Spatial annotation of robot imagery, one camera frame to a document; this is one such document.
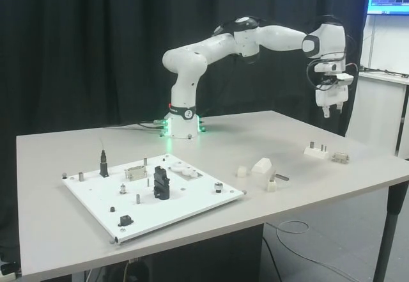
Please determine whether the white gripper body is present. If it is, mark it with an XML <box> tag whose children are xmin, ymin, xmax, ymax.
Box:
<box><xmin>314</xmin><ymin>84</ymin><xmax>350</xmax><ymax>107</ymax></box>

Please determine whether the long white peg holder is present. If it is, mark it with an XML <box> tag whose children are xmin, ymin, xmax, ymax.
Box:
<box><xmin>303</xmin><ymin>146</ymin><xmax>330</xmax><ymax>160</ymax></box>

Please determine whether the white wedge-shaped holder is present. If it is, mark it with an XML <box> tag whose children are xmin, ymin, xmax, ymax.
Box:
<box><xmin>251</xmin><ymin>157</ymin><xmax>272</xmax><ymax>174</ymax></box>

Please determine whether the black table leg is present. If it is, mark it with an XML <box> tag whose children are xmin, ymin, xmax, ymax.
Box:
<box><xmin>373</xmin><ymin>182</ymin><xmax>404</xmax><ymax>282</ymax></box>

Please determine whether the white task board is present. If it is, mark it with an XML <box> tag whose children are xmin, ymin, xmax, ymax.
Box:
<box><xmin>61</xmin><ymin>153</ymin><xmax>247</xmax><ymax>244</ymax></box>

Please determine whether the black D-SUB plug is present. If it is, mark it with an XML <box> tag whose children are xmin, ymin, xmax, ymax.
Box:
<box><xmin>152</xmin><ymin>165</ymin><xmax>171</xmax><ymax>200</ymax></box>

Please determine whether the black box under table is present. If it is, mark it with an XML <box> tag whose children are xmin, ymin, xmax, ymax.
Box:
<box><xmin>118</xmin><ymin>221</ymin><xmax>266</xmax><ymax>282</ymax></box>

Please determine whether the black curtain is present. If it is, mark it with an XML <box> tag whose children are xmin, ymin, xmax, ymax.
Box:
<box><xmin>0</xmin><ymin>0</ymin><xmax>373</xmax><ymax>265</ymax></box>

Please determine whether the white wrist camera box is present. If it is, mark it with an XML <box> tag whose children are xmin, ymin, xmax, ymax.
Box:
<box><xmin>335</xmin><ymin>73</ymin><xmax>355</xmax><ymax>86</ymax></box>

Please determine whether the grey floor cable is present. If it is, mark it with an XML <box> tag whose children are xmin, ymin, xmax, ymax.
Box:
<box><xmin>265</xmin><ymin>220</ymin><xmax>384</xmax><ymax>282</ymax></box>

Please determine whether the black base cable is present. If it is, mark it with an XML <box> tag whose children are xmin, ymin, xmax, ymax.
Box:
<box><xmin>104</xmin><ymin>120</ymin><xmax>170</xmax><ymax>132</ymax></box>

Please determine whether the black plug with thin cable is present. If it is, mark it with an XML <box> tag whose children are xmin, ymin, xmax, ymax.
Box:
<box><xmin>97</xmin><ymin>137</ymin><xmax>111</xmax><ymax>178</ymax></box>

